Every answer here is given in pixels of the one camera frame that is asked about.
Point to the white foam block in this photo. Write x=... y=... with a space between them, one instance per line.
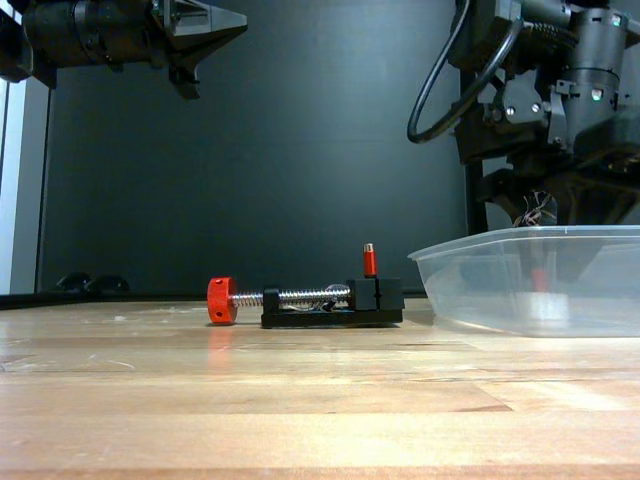
x=547 y=307

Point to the red rca socket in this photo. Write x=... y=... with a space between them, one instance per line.
x=370 y=262

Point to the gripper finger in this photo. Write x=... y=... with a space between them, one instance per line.
x=505 y=187
x=210 y=30
x=595 y=200

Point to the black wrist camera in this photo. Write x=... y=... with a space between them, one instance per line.
x=480 y=142

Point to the clear plastic tub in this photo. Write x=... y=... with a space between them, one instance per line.
x=600 y=310

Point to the black clamp with red knob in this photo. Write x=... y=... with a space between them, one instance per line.
x=375 y=300

